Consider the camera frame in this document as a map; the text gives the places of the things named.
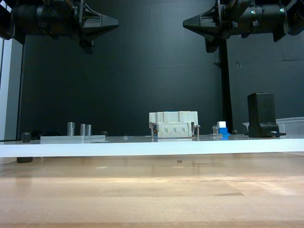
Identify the black bar holder block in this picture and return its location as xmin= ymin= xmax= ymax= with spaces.
xmin=247 ymin=92 xmax=287 ymax=138

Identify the grey metal plate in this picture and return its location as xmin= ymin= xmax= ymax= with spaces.
xmin=39 ymin=134 xmax=106 ymax=144

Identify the beige multi-pin connector housing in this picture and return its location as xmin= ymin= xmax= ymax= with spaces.
xmin=149 ymin=111 xmax=199 ymax=139

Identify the clear plastic container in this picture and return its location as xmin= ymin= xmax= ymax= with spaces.
xmin=242 ymin=116 xmax=304 ymax=139

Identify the white taskboard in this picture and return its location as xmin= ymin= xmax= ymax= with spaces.
xmin=0 ymin=134 xmax=304 ymax=158

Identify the small blue holder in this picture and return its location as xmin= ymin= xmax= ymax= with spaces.
xmin=218 ymin=127 xmax=231 ymax=141

